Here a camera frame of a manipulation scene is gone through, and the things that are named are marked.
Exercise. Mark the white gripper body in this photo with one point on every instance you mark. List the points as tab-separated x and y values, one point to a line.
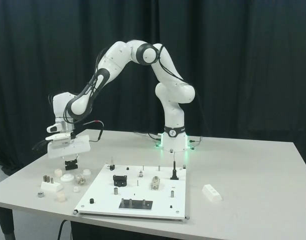
68	148

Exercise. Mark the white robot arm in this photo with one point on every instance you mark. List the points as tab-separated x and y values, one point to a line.
118	57

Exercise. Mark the flat white mounting plate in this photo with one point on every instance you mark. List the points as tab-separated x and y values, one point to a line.
58	137

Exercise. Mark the white hexagonal block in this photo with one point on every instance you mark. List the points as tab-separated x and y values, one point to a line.
58	172
60	196

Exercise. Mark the white medium gear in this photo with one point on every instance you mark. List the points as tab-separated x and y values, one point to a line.
86	172

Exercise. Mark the white large gear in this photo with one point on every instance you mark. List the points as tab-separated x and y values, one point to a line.
67	178

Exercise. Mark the beige rectangular plug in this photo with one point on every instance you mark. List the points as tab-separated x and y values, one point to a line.
80	180

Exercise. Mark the white peg holder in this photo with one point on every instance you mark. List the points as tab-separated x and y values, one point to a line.
51	186

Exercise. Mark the white small gear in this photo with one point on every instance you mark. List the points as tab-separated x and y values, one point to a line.
76	189

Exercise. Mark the small black metal-tipped plug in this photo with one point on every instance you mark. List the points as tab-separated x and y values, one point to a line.
111	166

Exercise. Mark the white task board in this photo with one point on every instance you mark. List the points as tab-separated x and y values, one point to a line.
103	190

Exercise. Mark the metal hex nut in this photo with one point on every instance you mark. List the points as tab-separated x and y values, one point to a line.
40	194

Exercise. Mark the metal round peg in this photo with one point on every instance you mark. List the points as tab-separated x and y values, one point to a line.
172	194
116	191

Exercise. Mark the metal BNC plug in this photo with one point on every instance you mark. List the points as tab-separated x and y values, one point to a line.
141	173

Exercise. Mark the black box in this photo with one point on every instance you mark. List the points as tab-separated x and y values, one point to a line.
118	232

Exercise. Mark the dark grey table leg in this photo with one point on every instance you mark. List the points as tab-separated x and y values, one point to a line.
4	222

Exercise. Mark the tall black plug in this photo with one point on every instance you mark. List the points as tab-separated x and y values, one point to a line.
174	173

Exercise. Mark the black curtain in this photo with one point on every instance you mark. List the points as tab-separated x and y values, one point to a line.
30	50

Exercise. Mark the white holder with holes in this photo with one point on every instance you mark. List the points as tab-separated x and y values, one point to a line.
212	192

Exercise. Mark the small white camera box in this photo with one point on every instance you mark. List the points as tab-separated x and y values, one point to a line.
53	128

